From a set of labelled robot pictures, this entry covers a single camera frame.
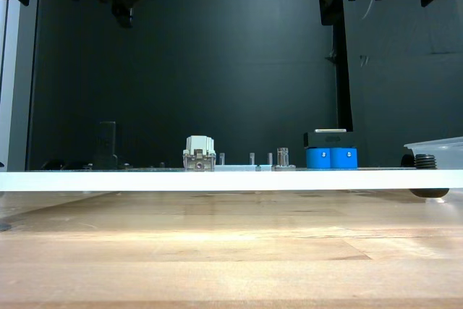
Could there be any black block with steel top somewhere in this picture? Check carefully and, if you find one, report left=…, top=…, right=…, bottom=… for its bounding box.
left=302, top=128, right=358, bottom=151

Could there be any tall black block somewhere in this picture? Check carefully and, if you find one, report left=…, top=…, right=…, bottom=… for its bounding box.
left=93, top=120, right=119, bottom=170

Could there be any beige many-pin connector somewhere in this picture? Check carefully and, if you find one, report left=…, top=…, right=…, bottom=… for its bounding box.
left=182, top=135, right=217, bottom=173

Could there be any clear plastic container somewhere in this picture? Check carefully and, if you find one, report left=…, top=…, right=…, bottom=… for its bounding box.
left=402, top=135, right=463, bottom=171

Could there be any black threaded stud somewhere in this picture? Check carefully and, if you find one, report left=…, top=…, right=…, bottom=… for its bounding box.
left=415, top=153, right=438, bottom=170

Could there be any steel post fitting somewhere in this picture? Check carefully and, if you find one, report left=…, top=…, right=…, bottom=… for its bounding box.
left=271, top=146, right=297, bottom=172

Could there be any black frame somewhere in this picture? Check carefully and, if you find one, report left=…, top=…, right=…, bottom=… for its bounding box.
left=324, top=0, right=354, bottom=133

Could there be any blue socket block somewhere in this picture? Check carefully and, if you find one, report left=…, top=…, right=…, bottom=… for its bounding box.
left=330, top=147, right=360, bottom=170
left=305, top=147, right=332, bottom=170

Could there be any white task board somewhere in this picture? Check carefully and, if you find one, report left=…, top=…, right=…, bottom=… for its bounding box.
left=0, top=166, right=463, bottom=200

